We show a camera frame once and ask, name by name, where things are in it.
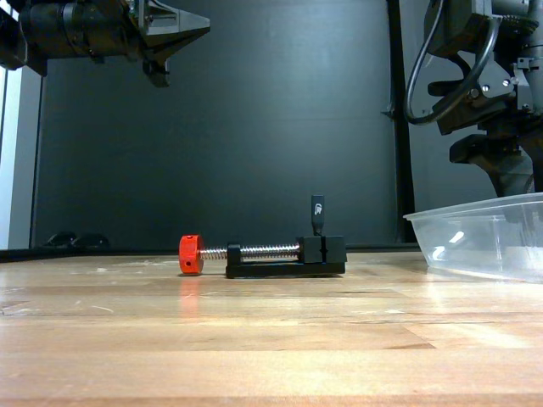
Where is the black metal frame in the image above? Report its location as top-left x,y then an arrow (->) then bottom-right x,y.
0,231 -> 425,264

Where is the black wall post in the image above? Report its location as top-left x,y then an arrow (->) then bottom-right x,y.
381,0 -> 416,249

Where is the clear plastic tub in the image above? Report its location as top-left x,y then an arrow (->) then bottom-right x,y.
402,192 -> 543,284

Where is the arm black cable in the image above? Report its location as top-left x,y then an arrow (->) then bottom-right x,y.
405,0 -> 501,127

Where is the black USB-C socket adapter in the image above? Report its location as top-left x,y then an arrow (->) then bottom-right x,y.
311,194 -> 327,237

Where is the black vise with red knob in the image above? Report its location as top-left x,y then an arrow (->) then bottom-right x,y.
177,233 -> 347,280

